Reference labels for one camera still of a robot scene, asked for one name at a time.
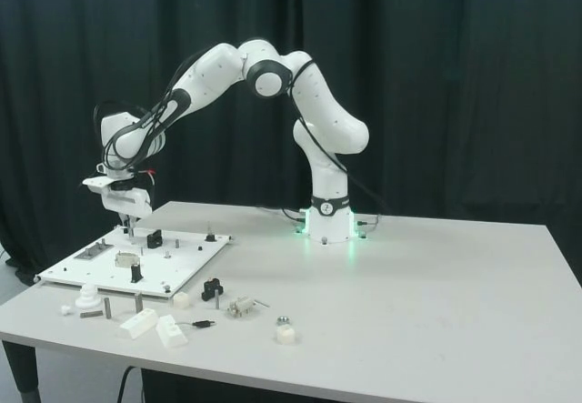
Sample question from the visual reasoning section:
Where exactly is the black plug with short cable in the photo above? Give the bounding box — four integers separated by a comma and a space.
175, 317, 216, 332

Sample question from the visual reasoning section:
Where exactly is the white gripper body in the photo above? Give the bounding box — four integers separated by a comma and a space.
100, 187, 154, 220

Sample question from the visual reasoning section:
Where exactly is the black D-SUB plug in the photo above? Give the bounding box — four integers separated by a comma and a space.
199, 277, 227, 303

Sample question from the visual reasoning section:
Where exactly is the black base cable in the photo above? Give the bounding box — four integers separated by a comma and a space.
353, 213, 382, 241
280, 207, 311, 223

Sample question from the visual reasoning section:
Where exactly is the black floor cable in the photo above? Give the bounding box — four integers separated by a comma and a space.
117, 365, 143, 403

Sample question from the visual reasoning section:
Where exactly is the black table leg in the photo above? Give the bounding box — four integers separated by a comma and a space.
1, 340, 43, 403

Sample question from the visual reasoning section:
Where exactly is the black curtain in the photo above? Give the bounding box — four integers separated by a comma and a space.
0, 0, 582, 286

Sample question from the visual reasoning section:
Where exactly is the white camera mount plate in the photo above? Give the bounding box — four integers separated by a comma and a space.
81, 176, 115, 194

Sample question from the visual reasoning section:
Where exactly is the white task board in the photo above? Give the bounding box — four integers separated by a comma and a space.
35, 226, 236, 299

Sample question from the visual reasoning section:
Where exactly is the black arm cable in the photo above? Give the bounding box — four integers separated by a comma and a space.
92, 83, 192, 173
288, 59, 388, 222

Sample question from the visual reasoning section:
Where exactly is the metal connector plug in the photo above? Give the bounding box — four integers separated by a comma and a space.
226, 297, 254, 320

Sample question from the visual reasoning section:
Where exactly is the white peg holder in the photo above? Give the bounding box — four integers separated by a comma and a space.
155, 314, 189, 348
119, 309, 159, 341

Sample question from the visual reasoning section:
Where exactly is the white bolt holder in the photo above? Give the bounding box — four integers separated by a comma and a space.
273, 324, 298, 346

